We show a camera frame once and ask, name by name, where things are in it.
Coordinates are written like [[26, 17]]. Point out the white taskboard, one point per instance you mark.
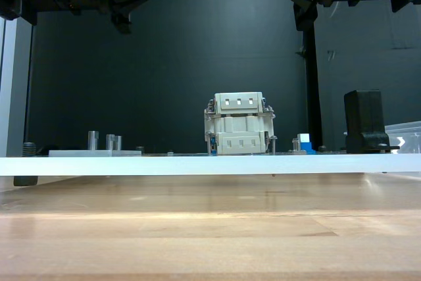
[[197, 166]]

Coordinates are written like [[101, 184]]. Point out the blue connector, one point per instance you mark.
[[213, 146]]

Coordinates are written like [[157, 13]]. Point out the silver aluminium partition frame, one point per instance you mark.
[[16, 96]]

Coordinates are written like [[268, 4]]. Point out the beige HAN10E connector insert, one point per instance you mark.
[[238, 103]]

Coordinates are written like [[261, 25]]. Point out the blue and white block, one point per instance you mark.
[[307, 147]]

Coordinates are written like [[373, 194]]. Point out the black rubber board foot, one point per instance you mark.
[[25, 180]]

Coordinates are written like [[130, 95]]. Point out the clear plastic tub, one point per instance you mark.
[[408, 133]]

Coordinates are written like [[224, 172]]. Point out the black wall pillar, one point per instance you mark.
[[310, 80]]

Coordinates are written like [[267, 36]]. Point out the beige HAN10E socket base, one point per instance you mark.
[[240, 144]]

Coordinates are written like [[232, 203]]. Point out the grey metal plate with posts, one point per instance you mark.
[[98, 153]]

